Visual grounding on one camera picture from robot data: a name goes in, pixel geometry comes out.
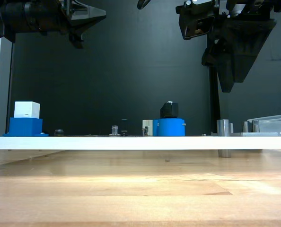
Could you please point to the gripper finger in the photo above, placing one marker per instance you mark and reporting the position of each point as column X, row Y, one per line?
column 226, row 75
column 249, row 42
column 83, row 24
column 95, row 13

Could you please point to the silver 16mm metal cylinder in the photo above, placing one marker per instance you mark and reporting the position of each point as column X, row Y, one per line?
column 223, row 127

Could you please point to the white taskboard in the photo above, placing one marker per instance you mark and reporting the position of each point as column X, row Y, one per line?
column 131, row 143

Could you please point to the short metal pin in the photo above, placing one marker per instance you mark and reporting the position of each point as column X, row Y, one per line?
column 255, row 126
column 231, row 127
column 245, row 127

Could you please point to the black block plug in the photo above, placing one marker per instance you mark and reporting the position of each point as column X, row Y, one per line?
column 169, row 110

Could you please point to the clear plastic tub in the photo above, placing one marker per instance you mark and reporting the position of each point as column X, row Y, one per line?
column 273, row 125

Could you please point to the grey metal pin holder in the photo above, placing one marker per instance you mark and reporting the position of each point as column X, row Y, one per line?
column 261, row 134

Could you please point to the white cube plug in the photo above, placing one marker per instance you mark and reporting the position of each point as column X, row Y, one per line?
column 27, row 110

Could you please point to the small black threaded insert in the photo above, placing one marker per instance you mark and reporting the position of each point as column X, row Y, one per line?
column 59, row 133

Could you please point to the beige connector housing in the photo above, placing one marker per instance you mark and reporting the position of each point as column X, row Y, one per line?
column 148, row 125

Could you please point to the black upright socket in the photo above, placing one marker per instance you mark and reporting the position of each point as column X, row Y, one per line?
column 124, row 125

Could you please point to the small clear connector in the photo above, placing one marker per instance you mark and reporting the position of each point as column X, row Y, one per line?
column 114, row 131

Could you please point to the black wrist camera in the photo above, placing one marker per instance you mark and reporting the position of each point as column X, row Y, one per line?
column 197, row 26

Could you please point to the blue round clamp mount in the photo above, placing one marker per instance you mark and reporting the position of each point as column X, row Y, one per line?
column 171, row 127

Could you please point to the blue square socket mount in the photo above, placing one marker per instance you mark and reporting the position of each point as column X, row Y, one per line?
column 24, row 127

